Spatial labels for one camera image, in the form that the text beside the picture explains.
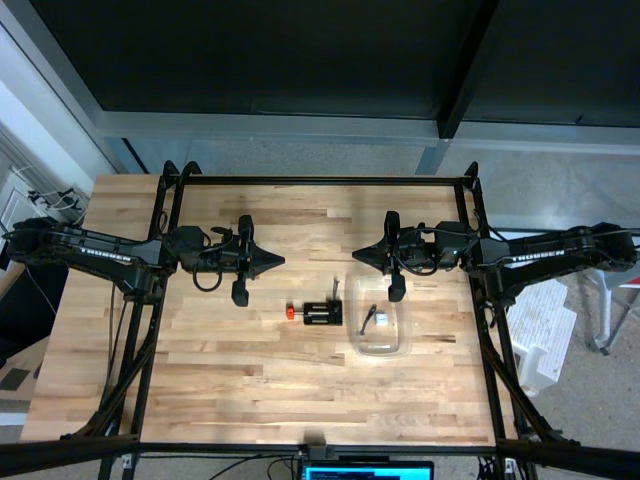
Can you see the grey metal chair legs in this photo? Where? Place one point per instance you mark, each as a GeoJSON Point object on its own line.
{"type": "Point", "coordinates": [603, 310]}

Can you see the black vise with orange knob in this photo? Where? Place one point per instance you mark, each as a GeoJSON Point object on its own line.
{"type": "Point", "coordinates": [320, 314]}

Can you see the clear plastic tub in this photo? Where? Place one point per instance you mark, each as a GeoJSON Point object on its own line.
{"type": "Point", "coordinates": [400, 330]}

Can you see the black metal frame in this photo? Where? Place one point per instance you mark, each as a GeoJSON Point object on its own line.
{"type": "Point", "coordinates": [320, 180]}

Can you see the white foam block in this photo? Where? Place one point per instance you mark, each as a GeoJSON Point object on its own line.
{"type": "Point", "coordinates": [540, 325]}

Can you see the red and white panel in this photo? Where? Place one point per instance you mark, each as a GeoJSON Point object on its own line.
{"type": "Point", "coordinates": [631, 282]}

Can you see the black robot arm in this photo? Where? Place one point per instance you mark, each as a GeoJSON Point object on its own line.
{"type": "Point", "coordinates": [537, 257]}
{"type": "Point", "coordinates": [100, 250]}

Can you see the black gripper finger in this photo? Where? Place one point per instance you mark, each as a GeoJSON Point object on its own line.
{"type": "Point", "coordinates": [375, 261]}
{"type": "Point", "coordinates": [264, 265]}
{"type": "Point", "coordinates": [265, 256]}
{"type": "Point", "coordinates": [375, 252]}

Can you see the brown cardboard box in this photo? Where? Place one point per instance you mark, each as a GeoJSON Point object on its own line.
{"type": "Point", "coordinates": [25, 355]}

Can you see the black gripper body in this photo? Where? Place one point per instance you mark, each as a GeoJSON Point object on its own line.
{"type": "Point", "coordinates": [240, 260]}
{"type": "Point", "coordinates": [407, 255]}

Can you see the small white block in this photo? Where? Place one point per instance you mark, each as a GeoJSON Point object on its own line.
{"type": "Point", "coordinates": [382, 318]}

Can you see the laptop screen with blue edge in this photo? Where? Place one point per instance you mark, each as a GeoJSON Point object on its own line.
{"type": "Point", "coordinates": [365, 472]}

